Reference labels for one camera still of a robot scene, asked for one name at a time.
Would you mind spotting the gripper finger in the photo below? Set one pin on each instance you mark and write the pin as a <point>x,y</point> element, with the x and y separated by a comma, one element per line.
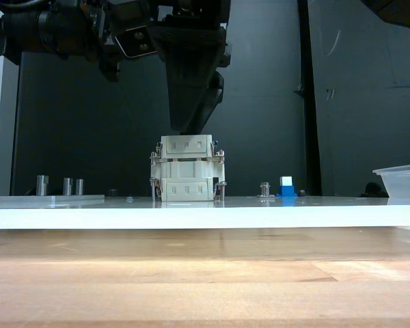
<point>213,99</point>
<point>188,68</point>

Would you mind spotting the beige HAN10-E connector insert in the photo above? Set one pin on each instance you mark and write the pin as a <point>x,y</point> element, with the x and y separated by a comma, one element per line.
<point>186,147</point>

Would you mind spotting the beige connector base socket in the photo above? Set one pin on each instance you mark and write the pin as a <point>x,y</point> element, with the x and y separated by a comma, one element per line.
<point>186,189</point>

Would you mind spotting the small silver coaxial connector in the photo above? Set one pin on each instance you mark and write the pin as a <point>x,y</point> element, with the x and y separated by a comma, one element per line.
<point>265,189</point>

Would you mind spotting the blue plug with white core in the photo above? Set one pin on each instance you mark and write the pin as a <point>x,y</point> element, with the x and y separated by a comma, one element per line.
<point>287,189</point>

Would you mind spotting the white mounting board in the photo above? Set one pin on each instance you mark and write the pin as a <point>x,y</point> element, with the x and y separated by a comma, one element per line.
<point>205,217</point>

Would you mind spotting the black board screw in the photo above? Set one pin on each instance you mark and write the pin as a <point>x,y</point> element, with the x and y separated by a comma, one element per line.
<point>113,192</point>
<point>301,193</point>

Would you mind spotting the small silver nut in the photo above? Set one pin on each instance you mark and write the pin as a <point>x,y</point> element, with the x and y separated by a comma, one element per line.
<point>130,198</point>

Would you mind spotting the grey metal plate with pegs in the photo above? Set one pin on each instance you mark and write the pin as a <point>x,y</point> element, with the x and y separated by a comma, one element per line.
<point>48,200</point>

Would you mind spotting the black rounded knob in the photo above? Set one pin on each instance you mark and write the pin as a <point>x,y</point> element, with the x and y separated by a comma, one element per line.
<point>374,190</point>

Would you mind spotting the clear plastic tub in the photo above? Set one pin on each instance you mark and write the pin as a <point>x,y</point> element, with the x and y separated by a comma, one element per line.
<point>405,184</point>

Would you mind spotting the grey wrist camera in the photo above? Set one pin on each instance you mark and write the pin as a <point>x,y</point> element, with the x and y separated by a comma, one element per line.
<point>136,42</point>

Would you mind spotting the black table frame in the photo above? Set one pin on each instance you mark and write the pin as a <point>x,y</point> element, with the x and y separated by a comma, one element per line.
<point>309,102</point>

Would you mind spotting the grey metal panel frame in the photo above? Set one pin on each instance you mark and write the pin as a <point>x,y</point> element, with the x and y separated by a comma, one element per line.
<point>0,136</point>

